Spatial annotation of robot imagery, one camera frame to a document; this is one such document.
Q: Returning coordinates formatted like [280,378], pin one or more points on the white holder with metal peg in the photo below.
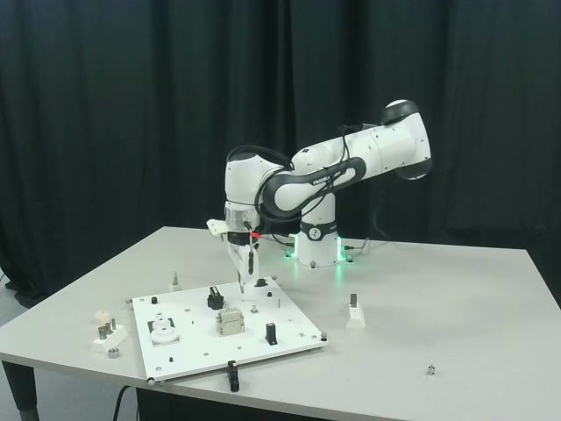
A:
[175,284]

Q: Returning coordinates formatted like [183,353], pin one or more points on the white holder with USB plug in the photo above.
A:
[356,316]

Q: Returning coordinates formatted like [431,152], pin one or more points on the black curtain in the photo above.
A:
[131,109]

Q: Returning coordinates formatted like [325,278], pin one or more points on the white small gear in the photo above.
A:
[158,316]

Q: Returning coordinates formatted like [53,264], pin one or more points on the small white block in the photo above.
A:
[101,317]

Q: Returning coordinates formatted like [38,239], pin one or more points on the white large gear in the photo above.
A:
[165,338]

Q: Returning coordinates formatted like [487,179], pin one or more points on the black box under table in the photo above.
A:
[219,405]

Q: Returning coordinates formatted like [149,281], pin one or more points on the white medium gear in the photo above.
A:
[162,325]

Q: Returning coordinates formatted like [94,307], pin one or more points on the black D-SUB plug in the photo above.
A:
[233,375]

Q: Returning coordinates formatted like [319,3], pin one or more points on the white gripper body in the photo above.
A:
[239,259]

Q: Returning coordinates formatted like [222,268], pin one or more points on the thick metal round peg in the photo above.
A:
[103,332]

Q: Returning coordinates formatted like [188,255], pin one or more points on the white task board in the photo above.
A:
[228,351]

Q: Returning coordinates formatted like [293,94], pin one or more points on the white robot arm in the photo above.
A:
[385,149]

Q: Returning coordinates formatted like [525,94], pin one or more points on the white multi-peg holder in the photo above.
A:
[109,343]

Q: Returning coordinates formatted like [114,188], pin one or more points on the dark table leg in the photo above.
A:
[22,390]

